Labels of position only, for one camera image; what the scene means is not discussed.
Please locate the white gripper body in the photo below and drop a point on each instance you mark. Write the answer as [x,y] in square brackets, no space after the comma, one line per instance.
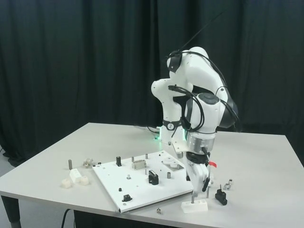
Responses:
[197,175]

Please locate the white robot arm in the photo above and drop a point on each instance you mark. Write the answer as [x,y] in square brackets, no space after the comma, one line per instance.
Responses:
[206,111]

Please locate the white peg holder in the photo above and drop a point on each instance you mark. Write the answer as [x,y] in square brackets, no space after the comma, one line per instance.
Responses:
[197,206]

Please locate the large dark metal round peg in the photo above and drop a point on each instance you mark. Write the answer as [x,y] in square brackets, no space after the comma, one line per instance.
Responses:
[168,175]

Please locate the grey metal round peg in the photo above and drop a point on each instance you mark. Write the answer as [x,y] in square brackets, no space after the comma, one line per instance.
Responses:
[70,164]

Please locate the small white gear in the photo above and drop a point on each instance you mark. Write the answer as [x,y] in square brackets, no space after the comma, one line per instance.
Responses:
[212,177]

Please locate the black D-SUB plug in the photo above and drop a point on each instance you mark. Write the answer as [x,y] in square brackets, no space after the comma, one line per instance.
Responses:
[221,197]

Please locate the silver metal plug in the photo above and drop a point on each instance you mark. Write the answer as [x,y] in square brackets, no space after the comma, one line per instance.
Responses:
[227,187]

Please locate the white task board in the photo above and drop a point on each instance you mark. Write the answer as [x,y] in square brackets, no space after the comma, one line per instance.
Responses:
[142,190]

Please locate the small black plug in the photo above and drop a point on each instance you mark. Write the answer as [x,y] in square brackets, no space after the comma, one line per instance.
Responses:
[99,163]

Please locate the clear Ethernet plug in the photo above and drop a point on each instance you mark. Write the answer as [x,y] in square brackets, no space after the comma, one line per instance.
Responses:
[88,162]

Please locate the small white holder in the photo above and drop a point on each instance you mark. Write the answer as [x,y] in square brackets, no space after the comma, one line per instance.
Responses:
[66,184]
[84,181]

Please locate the long white holder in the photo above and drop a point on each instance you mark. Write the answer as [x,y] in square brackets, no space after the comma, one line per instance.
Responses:
[75,175]

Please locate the black curtain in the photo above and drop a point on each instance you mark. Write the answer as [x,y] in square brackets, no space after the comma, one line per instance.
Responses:
[71,59]

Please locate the dark table leg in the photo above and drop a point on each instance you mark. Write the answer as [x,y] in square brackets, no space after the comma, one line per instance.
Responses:
[9,211]

